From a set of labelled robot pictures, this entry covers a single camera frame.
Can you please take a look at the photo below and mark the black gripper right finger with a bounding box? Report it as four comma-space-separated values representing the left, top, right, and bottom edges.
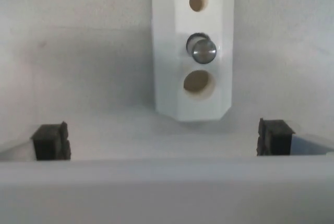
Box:
256, 117, 334, 157

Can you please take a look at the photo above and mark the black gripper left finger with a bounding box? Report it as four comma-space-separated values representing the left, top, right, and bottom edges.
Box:
0, 121, 72, 162

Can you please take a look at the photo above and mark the metal round peg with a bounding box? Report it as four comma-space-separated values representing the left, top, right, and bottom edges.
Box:
185, 32, 218, 65

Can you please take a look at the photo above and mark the white peg holder with holes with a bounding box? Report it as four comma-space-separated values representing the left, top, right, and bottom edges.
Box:
150, 0, 236, 123

